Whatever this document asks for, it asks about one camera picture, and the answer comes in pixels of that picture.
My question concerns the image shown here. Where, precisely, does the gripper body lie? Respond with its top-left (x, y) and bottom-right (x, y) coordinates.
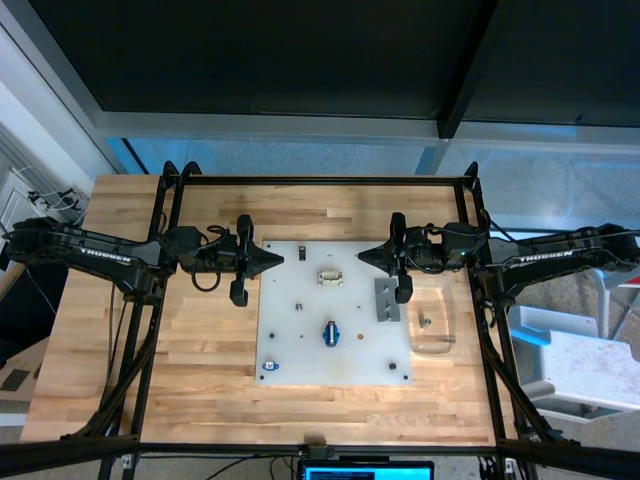
top-left (390, 212), bottom-right (414, 305)
top-left (228, 214), bottom-right (256, 307)

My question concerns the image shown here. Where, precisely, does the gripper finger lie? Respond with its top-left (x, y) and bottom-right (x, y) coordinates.
top-left (249, 241), bottom-right (285, 261)
top-left (357, 256), bottom-right (395, 276)
top-left (249, 258), bottom-right (285, 279)
top-left (357, 239), bottom-right (395, 258)

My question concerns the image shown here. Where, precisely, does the white taskboard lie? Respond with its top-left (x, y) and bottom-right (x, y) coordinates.
top-left (255, 240), bottom-right (415, 386)

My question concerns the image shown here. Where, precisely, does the grey plate with pegs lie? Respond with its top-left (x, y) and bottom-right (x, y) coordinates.
top-left (373, 277), bottom-right (403, 324)

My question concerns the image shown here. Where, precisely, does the clear plastic tub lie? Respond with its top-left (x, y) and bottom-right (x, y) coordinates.
top-left (407, 278), bottom-right (460, 359)

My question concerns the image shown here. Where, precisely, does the laptop screen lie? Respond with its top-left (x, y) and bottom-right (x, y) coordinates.
top-left (297, 459), bottom-right (435, 480)

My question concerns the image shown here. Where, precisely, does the white step stool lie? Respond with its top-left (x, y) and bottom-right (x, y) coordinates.
top-left (507, 304), bottom-right (640, 426)

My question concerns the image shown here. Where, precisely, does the cardboard box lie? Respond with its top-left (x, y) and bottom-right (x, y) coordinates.
top-left (0, 339), bottom-right (51, 401)

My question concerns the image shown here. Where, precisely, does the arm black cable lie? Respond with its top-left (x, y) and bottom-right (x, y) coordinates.
top-left (405, 222), bottom-right (454, 275)
top-left (191, 223), bottom-right (229, 293)

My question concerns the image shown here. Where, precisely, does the blue connector mount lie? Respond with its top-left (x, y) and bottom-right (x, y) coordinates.
top-left (320, 319), bottom-right (343, 349)

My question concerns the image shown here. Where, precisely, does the black metal frame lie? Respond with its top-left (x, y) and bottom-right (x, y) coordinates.
top-left (0, 160), bottom-right (640, 480)

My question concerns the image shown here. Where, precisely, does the black wall post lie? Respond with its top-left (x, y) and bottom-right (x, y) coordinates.
top-left (437, 0), bottom-right (501, 140)

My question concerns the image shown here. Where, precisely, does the grey metal chair frame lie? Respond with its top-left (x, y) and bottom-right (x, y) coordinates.
top-left (592, 269), bottom-right (640, 346)

